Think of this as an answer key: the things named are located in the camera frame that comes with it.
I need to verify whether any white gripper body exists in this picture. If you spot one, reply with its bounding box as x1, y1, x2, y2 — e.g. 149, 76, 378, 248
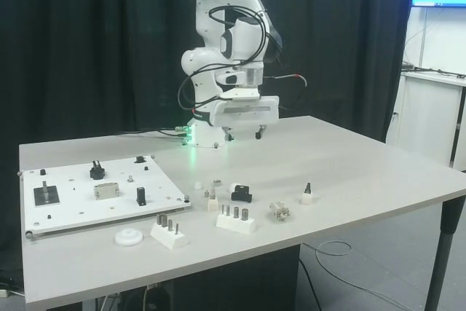
210, 95, 280, 128

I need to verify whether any white round peg holder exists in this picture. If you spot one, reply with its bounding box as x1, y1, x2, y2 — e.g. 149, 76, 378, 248
216, 214, 257, 235

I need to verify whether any white square peg holder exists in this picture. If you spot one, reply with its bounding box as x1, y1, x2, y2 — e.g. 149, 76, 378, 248
150, 222, 191, 251

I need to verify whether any white large gear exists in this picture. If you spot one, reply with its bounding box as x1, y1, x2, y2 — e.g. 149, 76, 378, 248
114, 228, 144, 247

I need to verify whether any black curtain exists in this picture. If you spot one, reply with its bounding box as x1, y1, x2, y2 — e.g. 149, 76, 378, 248
0, 0, 420, 290

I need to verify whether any white cabinet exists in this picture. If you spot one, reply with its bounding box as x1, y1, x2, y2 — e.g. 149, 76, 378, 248
385, 68, 466, 173

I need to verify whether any white task board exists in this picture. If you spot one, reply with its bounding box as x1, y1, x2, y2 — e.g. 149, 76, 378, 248
17, 155, 191, 241

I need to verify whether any black table leg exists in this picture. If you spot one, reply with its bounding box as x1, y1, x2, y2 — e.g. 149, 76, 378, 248
424, 194, 466, 311

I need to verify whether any black base cable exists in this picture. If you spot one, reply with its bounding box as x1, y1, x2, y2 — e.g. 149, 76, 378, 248
123, 127, 192, 139

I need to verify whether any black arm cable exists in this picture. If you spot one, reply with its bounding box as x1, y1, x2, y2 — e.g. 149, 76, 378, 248
177, 0, 284, 111

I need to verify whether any grey floor cable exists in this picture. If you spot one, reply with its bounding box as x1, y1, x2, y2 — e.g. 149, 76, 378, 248
301, 240, 433, 311

